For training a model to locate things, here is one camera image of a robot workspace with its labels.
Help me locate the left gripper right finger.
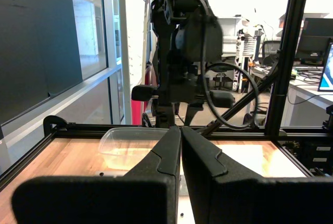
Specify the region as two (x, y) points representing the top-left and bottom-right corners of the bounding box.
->
(181, 126), (333, 224)

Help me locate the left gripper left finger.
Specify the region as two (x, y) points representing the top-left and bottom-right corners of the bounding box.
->
(11, 125), (182, 224)

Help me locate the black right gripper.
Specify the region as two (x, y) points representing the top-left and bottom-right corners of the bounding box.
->
(131, 18), (236, 129)

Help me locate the red panel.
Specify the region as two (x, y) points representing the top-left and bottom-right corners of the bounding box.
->
(131, 64), (147, 126)

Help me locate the clear plastic tub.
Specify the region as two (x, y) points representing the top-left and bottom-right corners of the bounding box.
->
(98, 127), (170, 172)

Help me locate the white partition panel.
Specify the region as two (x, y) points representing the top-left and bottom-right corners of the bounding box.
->
(118, 0), (148, 125)

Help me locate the black office chair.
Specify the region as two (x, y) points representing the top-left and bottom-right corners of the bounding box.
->
(261, 40), (283, 65)

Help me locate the white office desk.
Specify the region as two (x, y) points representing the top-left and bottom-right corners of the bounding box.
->
(282, 77), (333, 127)

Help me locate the lit monitor screen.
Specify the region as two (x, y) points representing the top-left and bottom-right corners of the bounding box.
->
(317, 42), (333, 92)

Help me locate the black computer monitor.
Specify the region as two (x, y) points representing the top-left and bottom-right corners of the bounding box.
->
(296, 17), (333, 62)

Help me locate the black looping cable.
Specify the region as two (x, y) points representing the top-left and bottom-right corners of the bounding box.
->
(200, 0), (261, 131)

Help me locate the black aluminium frame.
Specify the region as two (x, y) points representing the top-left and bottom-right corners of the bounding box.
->
(0, 0), (333, 185)

